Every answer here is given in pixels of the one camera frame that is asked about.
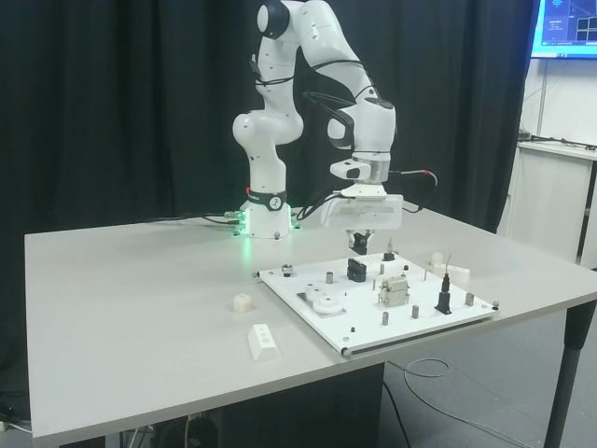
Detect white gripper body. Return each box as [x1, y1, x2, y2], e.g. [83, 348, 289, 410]
[320, 192, 406, 231]

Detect white large gear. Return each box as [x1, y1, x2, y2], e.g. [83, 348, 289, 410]
[312, 298, 345, 319]

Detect white holder with square holes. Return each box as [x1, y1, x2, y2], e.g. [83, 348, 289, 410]
[435, 262, 473, 287]

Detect white task board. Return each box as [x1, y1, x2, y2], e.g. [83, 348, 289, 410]
[253, 254, 504, 359]

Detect white holder with round holes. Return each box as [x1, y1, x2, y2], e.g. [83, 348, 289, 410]
[246, 321, 283, 363]

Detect white cabinet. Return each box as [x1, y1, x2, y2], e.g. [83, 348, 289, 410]
[495, 57, 597, 273]

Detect black table leg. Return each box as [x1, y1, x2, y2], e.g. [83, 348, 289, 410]
[542, 296, 590, 448]

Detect black curtain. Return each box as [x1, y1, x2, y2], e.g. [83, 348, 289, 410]
[0, 0, 542, 448]

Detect blue screen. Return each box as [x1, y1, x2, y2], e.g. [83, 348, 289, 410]
[530, 0, 597, 61]

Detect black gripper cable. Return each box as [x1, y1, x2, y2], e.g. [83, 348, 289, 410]
[297, 189, 338, 220]

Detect tall black plug with cable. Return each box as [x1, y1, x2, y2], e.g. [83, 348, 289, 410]
[433, 254, 454, 315]

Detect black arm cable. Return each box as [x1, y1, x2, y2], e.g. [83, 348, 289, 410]
[249, 53, 300, 91]
[301, 91, 361, 142]

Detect black cables at robot foot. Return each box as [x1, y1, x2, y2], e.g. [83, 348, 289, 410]
[199, 211, 249, 229]

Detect grey floor cable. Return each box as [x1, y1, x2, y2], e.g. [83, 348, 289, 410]
[402, 357, 545, 448]

